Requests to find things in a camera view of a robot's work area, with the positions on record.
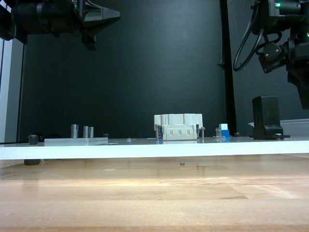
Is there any white taskboard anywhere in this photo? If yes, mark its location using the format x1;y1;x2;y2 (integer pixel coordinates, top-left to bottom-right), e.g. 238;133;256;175
0;138;309;161

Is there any black plastic clamp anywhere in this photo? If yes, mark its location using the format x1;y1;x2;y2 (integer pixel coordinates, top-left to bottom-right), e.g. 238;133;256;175
252;95;292;141

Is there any small silver metal fitting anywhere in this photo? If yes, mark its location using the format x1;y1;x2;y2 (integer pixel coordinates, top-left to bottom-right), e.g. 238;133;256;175
212;128;226;140

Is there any grey metal plate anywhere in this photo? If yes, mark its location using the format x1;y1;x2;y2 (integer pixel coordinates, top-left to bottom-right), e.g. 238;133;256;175
44;137;108;146

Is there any beige connector housing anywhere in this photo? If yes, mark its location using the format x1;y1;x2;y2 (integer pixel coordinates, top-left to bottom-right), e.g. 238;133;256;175
154;113;203;141

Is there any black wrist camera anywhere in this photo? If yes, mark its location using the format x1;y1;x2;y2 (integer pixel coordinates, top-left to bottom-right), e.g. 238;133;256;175
258;41;288;73

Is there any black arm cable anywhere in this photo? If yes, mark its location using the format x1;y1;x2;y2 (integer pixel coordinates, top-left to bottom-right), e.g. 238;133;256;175
232;0;283;72

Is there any black metal frame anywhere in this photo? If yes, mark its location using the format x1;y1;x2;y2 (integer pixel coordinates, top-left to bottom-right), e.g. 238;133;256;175
218;0;239;136

